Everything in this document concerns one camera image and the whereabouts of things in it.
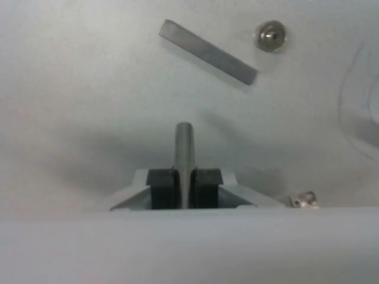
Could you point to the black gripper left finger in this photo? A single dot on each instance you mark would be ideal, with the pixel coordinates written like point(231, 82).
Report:
point(163, 189)

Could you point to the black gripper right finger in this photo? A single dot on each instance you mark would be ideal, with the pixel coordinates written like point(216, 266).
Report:
point(205, 189)

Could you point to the metal round peg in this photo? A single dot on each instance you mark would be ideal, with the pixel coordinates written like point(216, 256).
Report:
point(184, 148)

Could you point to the metal square peg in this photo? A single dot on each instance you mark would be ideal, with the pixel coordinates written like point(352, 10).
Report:
point(207, 51)

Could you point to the metal connector block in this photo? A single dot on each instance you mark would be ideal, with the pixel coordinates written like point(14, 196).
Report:
point(305, 198)

